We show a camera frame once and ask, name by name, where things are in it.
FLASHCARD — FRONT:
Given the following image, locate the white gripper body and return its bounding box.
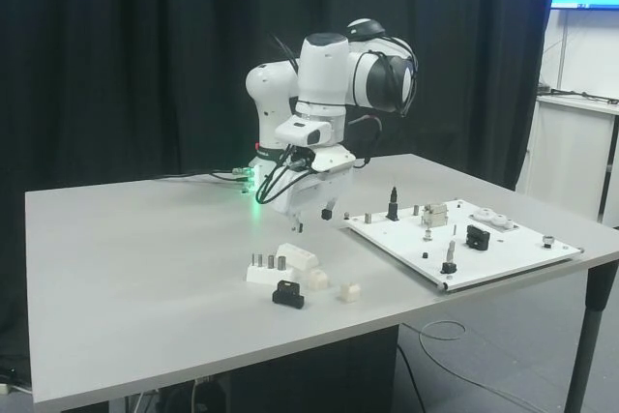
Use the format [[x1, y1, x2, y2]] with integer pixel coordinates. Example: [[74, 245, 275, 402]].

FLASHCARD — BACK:
[[274, 165, 354, 220]]

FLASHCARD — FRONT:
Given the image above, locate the black D-SUB plug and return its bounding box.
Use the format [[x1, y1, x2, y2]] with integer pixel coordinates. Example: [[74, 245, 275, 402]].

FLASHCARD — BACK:
[[271, 280, 307, 311]]

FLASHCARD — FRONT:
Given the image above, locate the white holder with holes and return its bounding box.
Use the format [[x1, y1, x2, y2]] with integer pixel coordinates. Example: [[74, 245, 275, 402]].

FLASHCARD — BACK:
[[275, 242, 321, 272]]

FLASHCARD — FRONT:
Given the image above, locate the flat white mounting plate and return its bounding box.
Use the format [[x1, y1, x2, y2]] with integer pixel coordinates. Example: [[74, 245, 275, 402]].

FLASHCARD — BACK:
[[311, 144, 357, 173]]

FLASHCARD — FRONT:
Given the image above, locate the small cream plug holder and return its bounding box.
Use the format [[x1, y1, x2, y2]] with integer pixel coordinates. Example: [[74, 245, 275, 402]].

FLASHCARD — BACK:
[[305, 267, 331, 290], [338, 280, 364, 303]]

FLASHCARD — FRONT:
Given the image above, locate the white peg holder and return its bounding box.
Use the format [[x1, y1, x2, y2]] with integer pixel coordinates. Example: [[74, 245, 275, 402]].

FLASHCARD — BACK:
[[245, 260, 302, 284]]

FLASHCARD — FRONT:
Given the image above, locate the black USB plug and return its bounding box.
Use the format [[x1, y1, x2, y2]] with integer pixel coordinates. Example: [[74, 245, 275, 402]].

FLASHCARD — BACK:
[[385, 185, 400, 221]]

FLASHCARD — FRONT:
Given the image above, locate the white task board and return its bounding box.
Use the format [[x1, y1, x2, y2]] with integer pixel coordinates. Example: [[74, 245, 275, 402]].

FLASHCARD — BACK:
[[340, 197, 584, 296]]

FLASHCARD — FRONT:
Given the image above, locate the black curtain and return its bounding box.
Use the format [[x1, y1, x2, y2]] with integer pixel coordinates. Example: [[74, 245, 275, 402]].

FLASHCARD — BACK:
[[0, 0, 552, 385]]

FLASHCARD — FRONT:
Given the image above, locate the white cabinet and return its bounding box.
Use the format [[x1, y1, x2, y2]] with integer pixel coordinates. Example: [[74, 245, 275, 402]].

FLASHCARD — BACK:
[[524, 93, 619, 228]]

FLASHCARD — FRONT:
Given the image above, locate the dark table leg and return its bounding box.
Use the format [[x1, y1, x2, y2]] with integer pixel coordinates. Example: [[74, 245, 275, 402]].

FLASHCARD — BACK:
[[577, 257, 611, 413]]

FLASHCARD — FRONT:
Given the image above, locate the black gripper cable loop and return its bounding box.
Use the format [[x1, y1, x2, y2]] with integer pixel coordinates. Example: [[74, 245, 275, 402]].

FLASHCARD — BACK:
[[254, 149, 315, 205]]

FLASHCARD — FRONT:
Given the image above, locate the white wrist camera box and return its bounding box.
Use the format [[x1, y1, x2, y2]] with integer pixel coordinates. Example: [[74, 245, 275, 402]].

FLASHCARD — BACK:
[[274, 115, 333, 148]]

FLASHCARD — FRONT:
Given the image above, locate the black table cable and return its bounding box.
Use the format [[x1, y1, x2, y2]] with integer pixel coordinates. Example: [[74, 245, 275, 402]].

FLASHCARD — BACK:
[[173, 168, 252, 187]]

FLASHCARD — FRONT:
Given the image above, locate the grey floor wire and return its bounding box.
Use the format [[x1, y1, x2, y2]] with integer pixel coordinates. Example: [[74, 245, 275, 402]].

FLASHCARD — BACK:
[[400, 319, 485, 413]]

